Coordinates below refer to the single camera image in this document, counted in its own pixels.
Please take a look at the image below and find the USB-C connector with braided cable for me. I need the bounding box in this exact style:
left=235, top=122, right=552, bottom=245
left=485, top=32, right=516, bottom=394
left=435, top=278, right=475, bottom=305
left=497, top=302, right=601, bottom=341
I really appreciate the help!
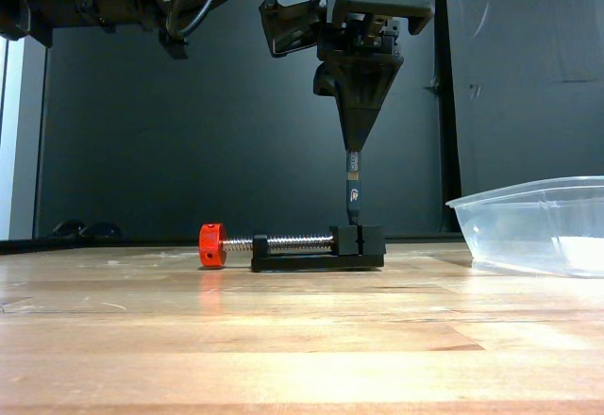
left=345, top=149, right=364, bottom=184

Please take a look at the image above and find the black USB-C socket adapter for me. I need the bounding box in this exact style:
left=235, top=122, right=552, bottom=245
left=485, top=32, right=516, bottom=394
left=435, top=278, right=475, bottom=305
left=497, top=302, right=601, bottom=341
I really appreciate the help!
left=345, top=180, right=364, bottom=225

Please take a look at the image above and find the black vise with orange knob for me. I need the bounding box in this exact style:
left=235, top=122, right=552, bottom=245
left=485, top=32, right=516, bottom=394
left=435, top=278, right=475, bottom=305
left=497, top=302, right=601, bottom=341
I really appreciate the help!
left=197, top=222, right=386, bottom=274

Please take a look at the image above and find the clear plastic tub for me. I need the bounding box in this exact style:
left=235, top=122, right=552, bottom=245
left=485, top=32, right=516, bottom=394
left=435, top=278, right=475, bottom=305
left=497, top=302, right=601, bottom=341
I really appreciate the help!
left=445, top=174, right=604, bottom=279

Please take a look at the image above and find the gripper black cable loop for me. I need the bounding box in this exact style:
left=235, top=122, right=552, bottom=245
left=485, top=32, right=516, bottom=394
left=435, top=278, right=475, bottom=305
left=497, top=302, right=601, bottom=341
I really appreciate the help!
left=164, top=0, right=237, bottom=42

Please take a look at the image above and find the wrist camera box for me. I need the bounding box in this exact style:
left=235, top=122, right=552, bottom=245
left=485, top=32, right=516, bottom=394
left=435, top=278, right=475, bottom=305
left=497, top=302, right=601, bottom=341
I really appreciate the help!
left=258, top=0, right=328, bottom=59

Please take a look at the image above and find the black metal frame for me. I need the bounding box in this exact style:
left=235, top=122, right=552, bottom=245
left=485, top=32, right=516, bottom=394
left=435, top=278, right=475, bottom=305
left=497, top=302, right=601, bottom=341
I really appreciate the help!
left=0, top=0, right=468, bottom=256

